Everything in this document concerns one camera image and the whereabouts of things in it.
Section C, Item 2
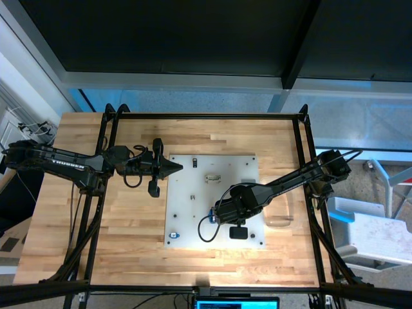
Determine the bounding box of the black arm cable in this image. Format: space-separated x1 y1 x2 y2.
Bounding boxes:
197 214 221 243
123 144 145 189
333 147 364 164
220 182 257 207

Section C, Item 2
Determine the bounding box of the white cabinet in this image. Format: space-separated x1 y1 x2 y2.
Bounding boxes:
0 106 62 152

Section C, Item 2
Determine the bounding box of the brown cardboard box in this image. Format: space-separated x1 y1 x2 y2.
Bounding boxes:
0 215 33 258

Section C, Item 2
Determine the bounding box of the low camera on bracket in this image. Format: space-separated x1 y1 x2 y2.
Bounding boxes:
196 279 216 296

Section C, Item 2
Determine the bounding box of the laptop with blue screen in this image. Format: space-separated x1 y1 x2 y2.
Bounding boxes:
191 296 280 309

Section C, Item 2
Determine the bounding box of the black aluminium frame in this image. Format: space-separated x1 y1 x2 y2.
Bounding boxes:
0 102 412 309

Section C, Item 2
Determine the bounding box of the tangled cable bundle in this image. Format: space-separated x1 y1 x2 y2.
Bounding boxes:
17 120 57 138

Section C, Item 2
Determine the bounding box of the white metal chair frame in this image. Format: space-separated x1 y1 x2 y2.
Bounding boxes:
366 157 412 223

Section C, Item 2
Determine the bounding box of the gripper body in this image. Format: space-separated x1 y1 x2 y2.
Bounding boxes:
214 196 250 241
143 138 165 198

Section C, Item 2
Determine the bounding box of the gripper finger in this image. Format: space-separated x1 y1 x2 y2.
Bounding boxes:
162 166 183 180
162 155 183 168

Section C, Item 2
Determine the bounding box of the white task board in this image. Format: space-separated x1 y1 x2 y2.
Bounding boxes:
164 154 268 249

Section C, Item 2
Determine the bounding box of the white step stool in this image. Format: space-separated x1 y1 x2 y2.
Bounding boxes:
328 196 412 274

